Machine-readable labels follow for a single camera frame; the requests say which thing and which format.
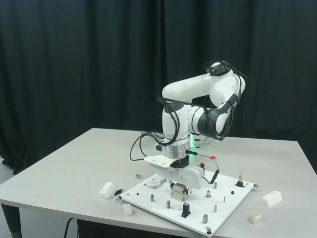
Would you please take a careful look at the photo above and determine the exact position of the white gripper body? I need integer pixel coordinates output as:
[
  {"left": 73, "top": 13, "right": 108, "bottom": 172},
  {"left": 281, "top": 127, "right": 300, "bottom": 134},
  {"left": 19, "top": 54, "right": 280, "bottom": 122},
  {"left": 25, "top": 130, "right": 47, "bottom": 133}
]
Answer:
[{"left": 154, "top": 165, "right": 204, "bottom": 191}]

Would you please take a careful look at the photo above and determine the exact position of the grey cable at arm foot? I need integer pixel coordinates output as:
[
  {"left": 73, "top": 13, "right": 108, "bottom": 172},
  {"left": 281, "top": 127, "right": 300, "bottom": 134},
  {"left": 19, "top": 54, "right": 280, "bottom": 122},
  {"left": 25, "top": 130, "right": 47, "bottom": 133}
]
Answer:
[{"left": 194, "top": 137, "right": 210, "bottom": 150}]

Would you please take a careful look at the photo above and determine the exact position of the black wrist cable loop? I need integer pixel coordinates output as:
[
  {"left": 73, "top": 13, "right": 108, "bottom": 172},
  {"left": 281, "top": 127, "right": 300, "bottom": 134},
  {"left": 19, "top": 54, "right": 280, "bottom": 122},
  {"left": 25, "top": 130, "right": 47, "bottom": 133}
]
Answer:
[{"left": 129, "top": 132, "right": 164, "bottom": 161}]

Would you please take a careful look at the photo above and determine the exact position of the white task board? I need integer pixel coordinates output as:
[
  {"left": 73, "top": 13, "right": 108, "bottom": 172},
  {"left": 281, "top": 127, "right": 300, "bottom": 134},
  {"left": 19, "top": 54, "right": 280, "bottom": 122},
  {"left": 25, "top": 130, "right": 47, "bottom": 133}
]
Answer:
[{"left": 119, "top": 171, "right": 259, "bottom": 235}]

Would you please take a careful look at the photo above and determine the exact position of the black cable under table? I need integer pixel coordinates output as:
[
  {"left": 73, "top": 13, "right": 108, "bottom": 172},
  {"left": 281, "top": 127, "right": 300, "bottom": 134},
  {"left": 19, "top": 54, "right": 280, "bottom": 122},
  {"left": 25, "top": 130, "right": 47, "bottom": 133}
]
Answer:
[{"left": 64, "top": 217, "right": 78, "bottom": 238}]

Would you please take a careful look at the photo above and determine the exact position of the flat white mounting plate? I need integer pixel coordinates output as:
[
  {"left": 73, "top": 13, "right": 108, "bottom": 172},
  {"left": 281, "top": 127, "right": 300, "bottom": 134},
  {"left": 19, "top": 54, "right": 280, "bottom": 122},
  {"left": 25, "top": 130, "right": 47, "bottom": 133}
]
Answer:
[{"left": 144, "top": 154, "right": 175, "bottom": 168}]

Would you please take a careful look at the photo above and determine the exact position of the black USB plug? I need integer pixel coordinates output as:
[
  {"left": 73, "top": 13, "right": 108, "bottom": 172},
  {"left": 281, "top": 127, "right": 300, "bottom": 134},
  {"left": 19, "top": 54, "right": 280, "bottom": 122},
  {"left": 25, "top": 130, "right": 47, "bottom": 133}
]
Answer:
[{"left": 182, "top": 203, "right": 192, "bottom": 219}]

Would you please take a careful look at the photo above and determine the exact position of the thin black rod with red tag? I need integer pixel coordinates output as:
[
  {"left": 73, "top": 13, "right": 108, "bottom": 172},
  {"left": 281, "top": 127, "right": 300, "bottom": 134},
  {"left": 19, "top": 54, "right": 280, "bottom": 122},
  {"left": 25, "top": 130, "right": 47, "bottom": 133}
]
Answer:
[{"left": 201, "top": 155, "right": 221, "bottom": 185}]

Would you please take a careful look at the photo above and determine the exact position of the black curtain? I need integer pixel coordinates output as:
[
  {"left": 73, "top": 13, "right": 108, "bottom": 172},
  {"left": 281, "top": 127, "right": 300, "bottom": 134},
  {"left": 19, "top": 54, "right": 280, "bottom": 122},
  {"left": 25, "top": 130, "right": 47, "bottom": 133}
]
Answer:
[{"left": 0, "top": 0, "right": 317, "bottom": 176}]

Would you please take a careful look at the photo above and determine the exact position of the black table leg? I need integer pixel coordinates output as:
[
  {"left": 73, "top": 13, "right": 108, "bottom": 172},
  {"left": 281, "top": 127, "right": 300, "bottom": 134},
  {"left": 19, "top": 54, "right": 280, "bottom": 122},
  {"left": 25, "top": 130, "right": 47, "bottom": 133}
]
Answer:
[{"left": 0, "top": 204, "right": 21, "bottom": 238}]

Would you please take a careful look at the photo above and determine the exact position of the metal plug on black base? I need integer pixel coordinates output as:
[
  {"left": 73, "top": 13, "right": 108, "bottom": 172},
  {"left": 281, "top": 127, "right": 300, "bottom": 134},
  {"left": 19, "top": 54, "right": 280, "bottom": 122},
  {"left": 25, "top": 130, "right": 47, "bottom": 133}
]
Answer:
[{"left": 235, "top": 171, "right": 245, "bottom": 188}]

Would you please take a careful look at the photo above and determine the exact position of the silver wrist ring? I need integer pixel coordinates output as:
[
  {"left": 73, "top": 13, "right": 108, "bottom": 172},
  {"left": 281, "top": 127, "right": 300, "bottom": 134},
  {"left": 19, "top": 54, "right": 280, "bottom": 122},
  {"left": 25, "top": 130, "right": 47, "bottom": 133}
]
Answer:
[{"left": 165, "top": 144, "right": 187, "bottom": 160}]

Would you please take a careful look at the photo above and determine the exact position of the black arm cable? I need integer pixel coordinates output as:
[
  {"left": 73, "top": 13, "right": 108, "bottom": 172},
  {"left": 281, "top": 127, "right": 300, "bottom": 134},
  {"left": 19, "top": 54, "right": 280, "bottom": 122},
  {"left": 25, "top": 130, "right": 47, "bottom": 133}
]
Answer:
[{"left": 158, "top": 60, "right": 249, "bottom": 142}]

